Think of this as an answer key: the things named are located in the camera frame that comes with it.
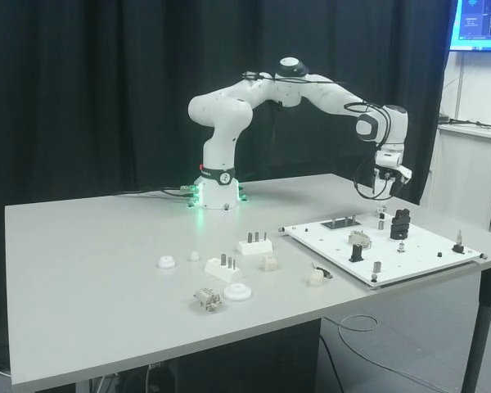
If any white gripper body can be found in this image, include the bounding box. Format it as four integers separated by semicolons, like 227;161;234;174
372;163;413;202

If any black D-SUB plug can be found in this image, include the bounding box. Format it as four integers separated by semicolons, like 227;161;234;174
390;208;411;241

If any white cabinet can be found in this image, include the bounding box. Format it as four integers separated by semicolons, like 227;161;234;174
427;122;491;237

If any white task board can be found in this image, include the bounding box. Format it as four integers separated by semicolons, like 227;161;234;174
277;210;489;292

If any blue screen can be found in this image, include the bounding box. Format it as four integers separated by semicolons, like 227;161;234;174
448;0;491;53

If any white square peg holder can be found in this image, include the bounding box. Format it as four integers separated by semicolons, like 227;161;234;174
236;237;275;257

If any black table leg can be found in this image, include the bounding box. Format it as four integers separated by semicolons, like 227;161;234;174
461;261;491;393

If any white large gear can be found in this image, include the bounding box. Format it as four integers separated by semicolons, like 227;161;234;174
223;283;253;303

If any white round peg holder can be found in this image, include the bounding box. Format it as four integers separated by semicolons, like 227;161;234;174
204;257;243;283

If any grey waterproof plug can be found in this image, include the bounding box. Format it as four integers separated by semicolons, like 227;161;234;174
191;288;224;314

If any black curtain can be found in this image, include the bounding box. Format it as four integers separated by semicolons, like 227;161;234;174
0;0;451;382

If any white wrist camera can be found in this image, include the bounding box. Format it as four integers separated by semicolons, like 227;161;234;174
375;150;404;168

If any black camera cable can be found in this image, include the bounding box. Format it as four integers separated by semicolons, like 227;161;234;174
354;157;380;200

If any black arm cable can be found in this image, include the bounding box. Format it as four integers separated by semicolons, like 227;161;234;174
241;71;394;148

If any thin black device cable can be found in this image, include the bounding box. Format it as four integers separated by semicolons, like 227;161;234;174
438;115;491;134

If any grey floor cable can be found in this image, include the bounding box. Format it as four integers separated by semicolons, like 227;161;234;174
337;314;467;393

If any black base cable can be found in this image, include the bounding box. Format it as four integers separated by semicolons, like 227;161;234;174
120;186;197;198

